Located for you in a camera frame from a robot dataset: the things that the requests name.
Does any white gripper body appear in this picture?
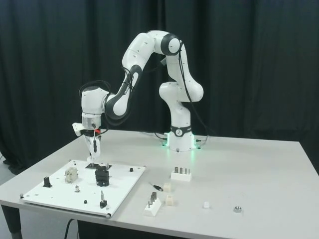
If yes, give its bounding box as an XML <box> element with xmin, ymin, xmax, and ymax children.
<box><xmin>83</xmin><ymin>134</ymin><xmax>102</xmax><ymax>156</ymax></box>

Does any thin black rod red tag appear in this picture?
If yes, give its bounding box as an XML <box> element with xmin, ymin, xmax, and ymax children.
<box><xmin>91</xmin><ymin>128</ymin><xmax>101</xmax><ymax>154</ymax></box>

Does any beige rectangular connector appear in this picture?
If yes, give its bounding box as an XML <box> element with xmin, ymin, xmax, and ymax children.
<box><xmin>64</xmin><ymin>168</ymin><xmax>79</xmax><ymax>184</ymax></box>

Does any black D-SUB plug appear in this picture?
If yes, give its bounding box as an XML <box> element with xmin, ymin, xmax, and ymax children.
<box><xmin>94</xmin><ymin>164</ymin><xmax>111</xmax><ymax>187</ymax></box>

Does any white task board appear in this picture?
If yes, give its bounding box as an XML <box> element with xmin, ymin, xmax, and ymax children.
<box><xmin>19</xmin><ymin>159</ymin><xmax>147</xmax><ymax>220</ymax></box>

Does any white square peg holder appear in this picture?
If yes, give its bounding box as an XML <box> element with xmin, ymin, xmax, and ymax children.
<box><xmin>142</xmin><ymin>200</ymin><xmax>161</xmax><ymax>217</ymax></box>

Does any black curtain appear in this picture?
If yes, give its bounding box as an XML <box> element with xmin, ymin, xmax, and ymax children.
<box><xmin>0</xmin><ymin>0</ymin><xmax>319</xmax><ymax>172</ymax></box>

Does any white round peg holder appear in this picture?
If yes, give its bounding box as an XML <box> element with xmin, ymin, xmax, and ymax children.
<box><xmin>170</xmin><ymin>172</ymin><xmax>193</xmax><ymax>182</ymax></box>

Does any black table leg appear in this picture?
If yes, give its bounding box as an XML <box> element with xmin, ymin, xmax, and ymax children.
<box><xmin>0</xmin><ymin>204</ymin><xmax>22</xmax><ymax>239</ymax></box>

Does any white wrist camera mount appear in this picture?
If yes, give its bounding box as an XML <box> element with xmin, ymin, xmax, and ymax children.
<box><xmin>71</xmin><ymin>122</ymin><xmax>84</xmax><ymax>137</ymax></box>

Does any black base cable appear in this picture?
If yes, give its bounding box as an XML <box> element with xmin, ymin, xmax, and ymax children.
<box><xmin>139</xmin><ymin>130</ymin><xmax>169</xmax><ymax>141</ymax></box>

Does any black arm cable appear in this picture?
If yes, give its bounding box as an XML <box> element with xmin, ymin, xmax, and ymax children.
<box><xmin>79</xmin><ymin>41</ymin><xmax>209</xmax><ymax>140</ymax></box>

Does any black floor cable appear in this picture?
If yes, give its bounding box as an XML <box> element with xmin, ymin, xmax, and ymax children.
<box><xmin>64</xmin><ymin>218</ymin><xmax>77</xmax><ymax>239</ymax></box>

